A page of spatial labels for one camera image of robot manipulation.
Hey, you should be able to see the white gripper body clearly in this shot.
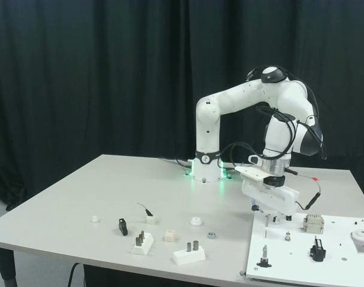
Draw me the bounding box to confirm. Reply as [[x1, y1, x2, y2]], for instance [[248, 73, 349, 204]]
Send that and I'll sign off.
[[241, 178, 300, 216]]

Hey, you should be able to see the white round peg holder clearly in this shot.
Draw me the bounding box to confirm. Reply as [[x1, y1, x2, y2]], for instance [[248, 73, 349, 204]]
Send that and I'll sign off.
[[172, 246, 207, 265]]

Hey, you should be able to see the white square peg holder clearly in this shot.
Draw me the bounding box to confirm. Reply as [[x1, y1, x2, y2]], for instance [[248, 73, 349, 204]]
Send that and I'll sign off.
[[131, 233, 155, 256]]

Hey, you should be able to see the flat white mounting plate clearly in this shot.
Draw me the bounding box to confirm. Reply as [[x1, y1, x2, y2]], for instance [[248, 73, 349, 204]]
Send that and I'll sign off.
[[235, 166, 274, 182]]

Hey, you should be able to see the black rod with red tag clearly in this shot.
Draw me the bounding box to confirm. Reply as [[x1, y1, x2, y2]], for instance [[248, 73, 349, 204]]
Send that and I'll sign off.
[[285, 167, 322, 210]]

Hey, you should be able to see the black D-SUB plug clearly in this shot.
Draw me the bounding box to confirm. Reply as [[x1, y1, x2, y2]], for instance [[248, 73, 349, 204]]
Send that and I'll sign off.
[[308, 236, 327, 263]]

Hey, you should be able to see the white task board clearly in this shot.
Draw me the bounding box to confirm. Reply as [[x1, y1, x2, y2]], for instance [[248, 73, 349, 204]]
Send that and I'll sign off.
[[244, 212, 364, 282]]

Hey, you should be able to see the white large gear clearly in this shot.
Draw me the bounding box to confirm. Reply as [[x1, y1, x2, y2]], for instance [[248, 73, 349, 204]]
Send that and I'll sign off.
[[350, 228, 364, 245]]

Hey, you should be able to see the black Ethernet plug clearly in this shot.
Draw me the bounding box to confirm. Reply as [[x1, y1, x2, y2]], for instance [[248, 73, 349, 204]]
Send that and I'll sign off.
[[136, 202, 154, 216]]

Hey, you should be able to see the black USB plug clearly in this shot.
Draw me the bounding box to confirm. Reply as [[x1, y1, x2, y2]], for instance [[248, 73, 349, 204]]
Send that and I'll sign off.
[[117, 218, 129, 236]]

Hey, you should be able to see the black curtain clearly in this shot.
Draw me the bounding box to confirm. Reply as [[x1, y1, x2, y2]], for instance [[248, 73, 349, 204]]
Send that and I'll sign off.
[[0, 0, 364, 210]]

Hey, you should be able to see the black table leg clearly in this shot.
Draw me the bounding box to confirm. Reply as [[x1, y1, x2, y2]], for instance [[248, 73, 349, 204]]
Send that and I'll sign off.
[[0, 245, 15, 287]]

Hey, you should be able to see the silver flange ring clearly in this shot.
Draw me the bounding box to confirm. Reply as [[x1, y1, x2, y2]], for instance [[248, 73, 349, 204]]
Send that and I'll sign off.
[[261, 158, 290, 178]]

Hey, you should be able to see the black looped cable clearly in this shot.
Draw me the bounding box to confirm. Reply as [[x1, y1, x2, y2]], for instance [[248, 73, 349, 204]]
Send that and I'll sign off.
[[222, 142, 264, 171]]

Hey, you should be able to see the black base cable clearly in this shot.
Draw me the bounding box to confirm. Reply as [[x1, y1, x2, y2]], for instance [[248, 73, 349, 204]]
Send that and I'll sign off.
[[159, 157, 195, 169]]

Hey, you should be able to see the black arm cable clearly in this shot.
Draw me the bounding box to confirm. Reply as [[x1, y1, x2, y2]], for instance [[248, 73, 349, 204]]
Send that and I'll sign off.
[[285, 70, 328, 161]]

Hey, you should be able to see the black cable under table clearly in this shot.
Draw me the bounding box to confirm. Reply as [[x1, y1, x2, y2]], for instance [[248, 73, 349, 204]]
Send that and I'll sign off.
[[68, 262, 83, 287]]

